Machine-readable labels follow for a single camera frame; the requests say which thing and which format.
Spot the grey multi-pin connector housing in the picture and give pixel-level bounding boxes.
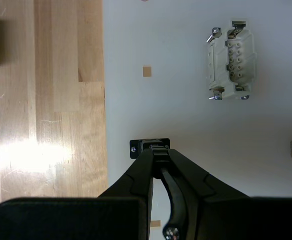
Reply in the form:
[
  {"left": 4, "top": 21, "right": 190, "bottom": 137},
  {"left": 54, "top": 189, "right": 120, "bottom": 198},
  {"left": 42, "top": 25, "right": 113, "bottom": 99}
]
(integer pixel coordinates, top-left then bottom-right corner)
[{"left": 205, "top": 20, "right": 258, "bottom": 101}]

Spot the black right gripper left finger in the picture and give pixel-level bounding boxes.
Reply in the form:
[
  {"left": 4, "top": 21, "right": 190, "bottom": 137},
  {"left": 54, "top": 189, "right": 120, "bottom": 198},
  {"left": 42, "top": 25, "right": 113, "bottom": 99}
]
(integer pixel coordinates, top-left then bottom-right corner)
[{"left": 97, "top": 148, "right": 154, "bottom": 240}]

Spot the black USB plug with cable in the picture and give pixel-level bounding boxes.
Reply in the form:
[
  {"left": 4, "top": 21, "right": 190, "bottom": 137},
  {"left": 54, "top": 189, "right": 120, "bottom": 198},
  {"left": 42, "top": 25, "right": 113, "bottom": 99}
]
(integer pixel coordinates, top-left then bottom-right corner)
[{"left": 149, "top": 144, "right": 186, "bottom": 240}]

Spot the black USB socket housing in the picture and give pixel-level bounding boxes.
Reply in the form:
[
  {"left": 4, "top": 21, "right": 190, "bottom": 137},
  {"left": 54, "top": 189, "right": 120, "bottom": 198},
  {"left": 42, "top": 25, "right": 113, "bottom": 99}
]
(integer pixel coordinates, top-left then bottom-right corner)
[{"left": 130, "top": 137, "right": 171, "bottom": 160}]

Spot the white task board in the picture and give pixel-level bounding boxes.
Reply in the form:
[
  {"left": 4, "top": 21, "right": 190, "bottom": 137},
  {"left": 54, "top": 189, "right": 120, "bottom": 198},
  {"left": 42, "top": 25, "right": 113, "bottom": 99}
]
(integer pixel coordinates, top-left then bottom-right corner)
[{"left": 101, "top": 0, "right": 292, "bottom": 240}]

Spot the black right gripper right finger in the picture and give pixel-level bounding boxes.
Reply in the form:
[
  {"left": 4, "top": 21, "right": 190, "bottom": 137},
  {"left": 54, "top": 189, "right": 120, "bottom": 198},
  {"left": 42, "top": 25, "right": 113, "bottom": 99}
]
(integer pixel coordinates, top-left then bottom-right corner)
[{"left": 168, "top": 149, "right": 250, "bottom": 240}]

